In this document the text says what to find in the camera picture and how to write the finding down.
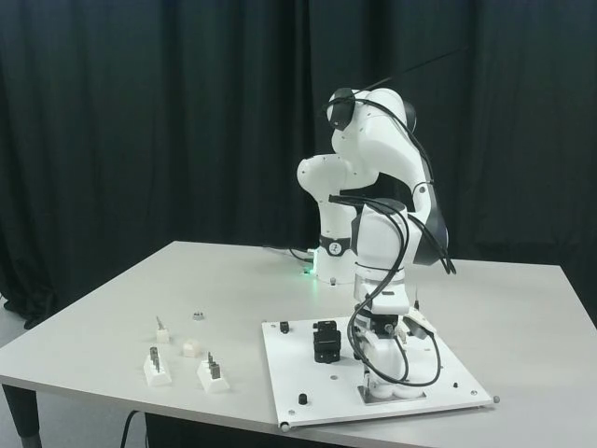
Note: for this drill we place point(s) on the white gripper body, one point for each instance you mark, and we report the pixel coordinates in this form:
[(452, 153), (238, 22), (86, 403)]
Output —
[(384, 359)]

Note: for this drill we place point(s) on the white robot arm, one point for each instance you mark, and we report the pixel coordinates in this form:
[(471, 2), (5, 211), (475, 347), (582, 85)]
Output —
[(373, 140)]

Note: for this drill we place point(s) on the white medium gear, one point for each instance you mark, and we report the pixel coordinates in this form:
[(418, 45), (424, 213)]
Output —
[(386, 392)]

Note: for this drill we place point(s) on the black D-SUB plug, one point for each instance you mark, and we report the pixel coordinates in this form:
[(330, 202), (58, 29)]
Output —
[(326, 347)]

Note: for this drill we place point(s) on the white task board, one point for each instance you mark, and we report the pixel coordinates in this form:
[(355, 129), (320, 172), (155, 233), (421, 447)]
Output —
[(317, 387)]

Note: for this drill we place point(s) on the white square peg holder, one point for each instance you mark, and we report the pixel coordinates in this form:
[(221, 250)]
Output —
[(214, 385)]

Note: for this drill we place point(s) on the black box under table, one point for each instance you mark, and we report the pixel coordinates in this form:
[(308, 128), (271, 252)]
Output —
[(224, 434)]

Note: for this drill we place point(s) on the metal nut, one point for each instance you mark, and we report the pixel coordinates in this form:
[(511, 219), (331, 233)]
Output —
[(199, 316)]

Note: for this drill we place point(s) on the white bolt holder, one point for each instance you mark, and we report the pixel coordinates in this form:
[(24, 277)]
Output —
[(162, 336)]

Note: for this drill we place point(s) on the white round peg holder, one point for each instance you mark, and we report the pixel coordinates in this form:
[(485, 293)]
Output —
[(156, 378)]

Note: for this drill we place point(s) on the metal bolt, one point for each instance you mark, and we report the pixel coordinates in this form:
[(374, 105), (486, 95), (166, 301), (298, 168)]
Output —
[(160, 323)]

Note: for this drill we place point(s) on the black curtain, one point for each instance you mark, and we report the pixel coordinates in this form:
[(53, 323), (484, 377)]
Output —
[(140, 116)]

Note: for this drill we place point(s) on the black table leg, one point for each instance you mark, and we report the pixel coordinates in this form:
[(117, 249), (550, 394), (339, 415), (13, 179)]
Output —
[(23, 415)]

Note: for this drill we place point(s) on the flat white mount plate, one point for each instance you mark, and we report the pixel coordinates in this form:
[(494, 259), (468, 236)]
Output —
[(420, 323)]

